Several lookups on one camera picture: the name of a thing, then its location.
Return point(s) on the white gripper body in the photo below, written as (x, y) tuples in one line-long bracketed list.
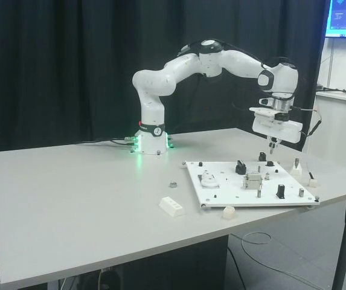
[(281, 130)]

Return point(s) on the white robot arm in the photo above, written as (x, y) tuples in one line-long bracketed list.
[(151, 84)]

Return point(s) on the small white Ethernet plug holder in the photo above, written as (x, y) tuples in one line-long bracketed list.
[(228, 212)]

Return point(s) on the black connector block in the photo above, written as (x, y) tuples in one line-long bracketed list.
[(262, 156)]

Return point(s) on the metal BNC plug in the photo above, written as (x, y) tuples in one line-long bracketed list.
[(296, 161)]

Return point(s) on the white BNC plug holder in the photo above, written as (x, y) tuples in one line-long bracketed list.
[(296, 170)]

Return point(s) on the black D-SUB plug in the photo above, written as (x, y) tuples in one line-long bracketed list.
[(240, 167)]

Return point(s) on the black waterproof plug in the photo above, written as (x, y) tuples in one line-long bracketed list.
[(280, 191)]

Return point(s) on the metal square peg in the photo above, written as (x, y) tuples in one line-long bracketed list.
[(259, 193)]

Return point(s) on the white cabinet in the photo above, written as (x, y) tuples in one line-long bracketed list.
[(335, 130)]

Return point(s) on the white USB plug holder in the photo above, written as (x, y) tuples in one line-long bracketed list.
[(312, 183)]

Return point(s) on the metal round peg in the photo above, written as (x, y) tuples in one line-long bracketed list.
[(301, 192)]

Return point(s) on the white task board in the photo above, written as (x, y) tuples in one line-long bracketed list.
[(230, 196)]

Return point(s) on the white medium gear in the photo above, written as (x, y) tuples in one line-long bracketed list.
[(207, 173)]

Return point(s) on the white large gear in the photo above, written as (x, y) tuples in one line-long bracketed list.
[(210, 182)]

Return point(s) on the white peg holder with holes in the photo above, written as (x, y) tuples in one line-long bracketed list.
[(171, 207)]

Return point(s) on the black curtains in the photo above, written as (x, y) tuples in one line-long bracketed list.
[(70, 60)]

